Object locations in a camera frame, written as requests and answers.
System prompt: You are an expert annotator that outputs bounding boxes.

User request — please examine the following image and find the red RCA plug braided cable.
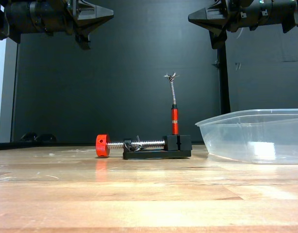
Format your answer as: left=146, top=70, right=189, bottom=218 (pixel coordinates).
left=163, top=71, right=181, bottom=121

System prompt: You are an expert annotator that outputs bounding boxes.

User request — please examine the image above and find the clear plastic tub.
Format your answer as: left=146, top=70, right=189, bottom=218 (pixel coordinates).
left=195, top=108, right=298, bottom=166

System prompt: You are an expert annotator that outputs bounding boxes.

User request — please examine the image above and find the black clamp with red knob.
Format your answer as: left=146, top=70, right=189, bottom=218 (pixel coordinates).
left=95, top=134, right=192, bottom=161

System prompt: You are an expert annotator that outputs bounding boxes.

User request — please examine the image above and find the black wall column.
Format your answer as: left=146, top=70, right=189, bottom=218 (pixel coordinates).
left=212, top=48, right=232, bottom=115

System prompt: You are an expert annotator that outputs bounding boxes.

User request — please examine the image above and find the aluminium glass wall frame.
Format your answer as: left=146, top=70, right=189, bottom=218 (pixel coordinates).
left=0, top=37, right=18, bottom=144

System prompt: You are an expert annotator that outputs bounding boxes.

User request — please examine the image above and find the frayed braided cable stub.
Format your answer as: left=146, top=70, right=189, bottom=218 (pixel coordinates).
left=124, top=134, right=145, bottom=153

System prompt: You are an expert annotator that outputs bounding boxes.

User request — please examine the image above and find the black aluminium frame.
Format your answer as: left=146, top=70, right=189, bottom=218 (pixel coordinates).
left=0, top=132, right=208, bottom=151

